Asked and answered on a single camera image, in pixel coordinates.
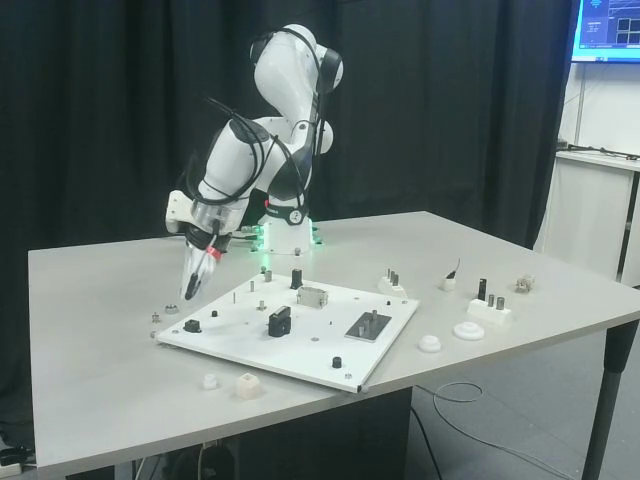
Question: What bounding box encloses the black floor cable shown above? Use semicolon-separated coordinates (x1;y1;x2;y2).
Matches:
409;394;454;480

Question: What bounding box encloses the white cabinet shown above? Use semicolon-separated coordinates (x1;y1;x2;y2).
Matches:
532;149;640;290

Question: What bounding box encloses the white round peg holder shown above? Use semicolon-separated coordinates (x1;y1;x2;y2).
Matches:
467;294;514;327

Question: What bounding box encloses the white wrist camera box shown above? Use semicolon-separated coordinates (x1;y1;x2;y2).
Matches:
166;191;196;232

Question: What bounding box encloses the dark grey table leg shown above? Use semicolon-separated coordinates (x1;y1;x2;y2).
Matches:
582;319;640;480

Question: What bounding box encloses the white task board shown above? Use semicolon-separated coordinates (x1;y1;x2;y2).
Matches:
154;268;420;394

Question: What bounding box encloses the black curtain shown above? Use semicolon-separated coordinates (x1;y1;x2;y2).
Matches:
0;0;584;451

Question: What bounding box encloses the black box under table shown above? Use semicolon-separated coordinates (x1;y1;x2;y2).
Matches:
112;387;412;480

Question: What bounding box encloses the grey floor cable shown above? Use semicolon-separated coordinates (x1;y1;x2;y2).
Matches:
432;382;594;454

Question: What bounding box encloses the blue screen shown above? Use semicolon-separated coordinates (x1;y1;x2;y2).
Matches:
569;0;640;64

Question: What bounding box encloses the white large gear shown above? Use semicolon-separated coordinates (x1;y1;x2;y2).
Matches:
452;321;485;342

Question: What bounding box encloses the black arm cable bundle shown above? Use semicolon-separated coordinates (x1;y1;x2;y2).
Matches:
182;24;331;236

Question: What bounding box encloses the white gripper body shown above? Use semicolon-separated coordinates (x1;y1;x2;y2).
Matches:
178;239;221;301

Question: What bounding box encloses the small white cube holder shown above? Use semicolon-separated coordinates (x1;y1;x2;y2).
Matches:
236;373;262;401

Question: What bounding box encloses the white power strip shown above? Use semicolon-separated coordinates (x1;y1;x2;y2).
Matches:
0;444;36;475

